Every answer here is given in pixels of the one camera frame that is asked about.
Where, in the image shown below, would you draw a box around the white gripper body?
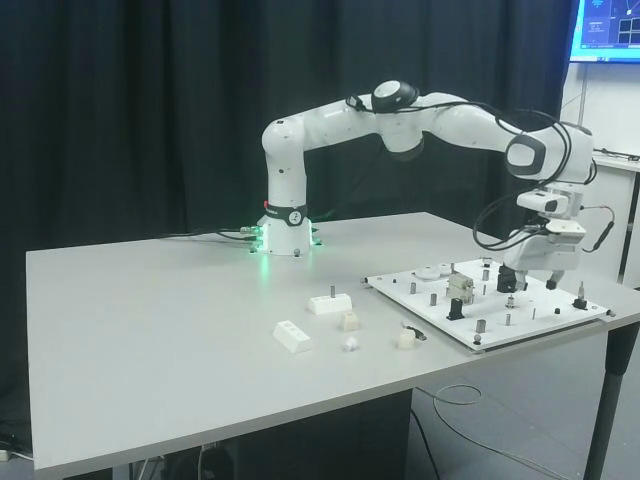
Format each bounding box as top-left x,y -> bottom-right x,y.
502,232 -> 586,275

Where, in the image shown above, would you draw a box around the white peg holder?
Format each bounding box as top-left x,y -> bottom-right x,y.
272,319 -> 316,354
307,294 -> 354,317

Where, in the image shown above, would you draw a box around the black D-SUB plug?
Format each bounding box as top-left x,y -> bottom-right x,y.
496,264 -> 519,294

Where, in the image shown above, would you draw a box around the white task board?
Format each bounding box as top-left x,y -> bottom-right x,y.
360,257 -> 617,357

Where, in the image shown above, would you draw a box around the white cabinet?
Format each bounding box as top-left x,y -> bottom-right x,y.
591,153 -> 640,290

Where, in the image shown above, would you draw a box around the USB plug in white holder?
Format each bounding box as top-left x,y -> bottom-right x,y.
397,326 -> 429,348

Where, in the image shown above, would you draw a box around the black table leg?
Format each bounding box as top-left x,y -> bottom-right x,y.
583,319 -> 634,480

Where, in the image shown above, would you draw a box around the blue screen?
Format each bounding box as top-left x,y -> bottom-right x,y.
569,0 -> 640,65

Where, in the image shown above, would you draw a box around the black curtain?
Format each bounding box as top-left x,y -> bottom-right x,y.
0,0 -> 574,329

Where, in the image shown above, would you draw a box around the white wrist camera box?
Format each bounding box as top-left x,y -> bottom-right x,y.
516,190 -> 570,215

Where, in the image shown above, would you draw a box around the thin black rod on wire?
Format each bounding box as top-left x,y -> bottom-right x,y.
584,203 -> 615,253

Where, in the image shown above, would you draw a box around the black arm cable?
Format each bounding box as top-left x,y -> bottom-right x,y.
348,93 -> 597,251

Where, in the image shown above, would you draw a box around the grey floor cable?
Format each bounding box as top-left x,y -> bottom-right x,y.
431,383 -> 587,480

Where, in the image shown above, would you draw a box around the black base cables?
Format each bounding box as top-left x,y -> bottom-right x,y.
167,225 -> 262,245

